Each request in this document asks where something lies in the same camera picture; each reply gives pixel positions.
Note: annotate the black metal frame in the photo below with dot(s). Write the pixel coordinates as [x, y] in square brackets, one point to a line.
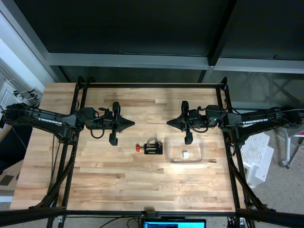
[107, 211]

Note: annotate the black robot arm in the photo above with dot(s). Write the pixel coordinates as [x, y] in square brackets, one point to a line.
[254, 121]
[47, 118]

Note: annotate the white plastic step stool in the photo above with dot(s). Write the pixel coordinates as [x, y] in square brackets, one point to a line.
[257, 156]

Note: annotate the red RCA connector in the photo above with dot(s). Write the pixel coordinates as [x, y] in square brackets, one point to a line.
[137, 148]

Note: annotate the black low camera box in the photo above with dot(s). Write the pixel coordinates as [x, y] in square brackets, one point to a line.
[151, 213]

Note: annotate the small white part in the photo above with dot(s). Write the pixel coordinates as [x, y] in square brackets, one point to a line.
[185, 154]

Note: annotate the laptop screen blue edge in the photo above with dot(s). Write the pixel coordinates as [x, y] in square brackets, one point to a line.
[173, 224]

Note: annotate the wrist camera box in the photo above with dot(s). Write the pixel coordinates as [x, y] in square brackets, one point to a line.
[88, 112]
[212, 110]

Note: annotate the silver chair base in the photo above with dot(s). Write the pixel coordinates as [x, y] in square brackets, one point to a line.
[287, 147]

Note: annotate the clear plastic container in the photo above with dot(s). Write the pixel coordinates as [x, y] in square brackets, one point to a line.
[198, 152]

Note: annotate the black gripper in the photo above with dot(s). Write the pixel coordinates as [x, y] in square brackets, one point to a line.
[196, 122]
[104, 123]

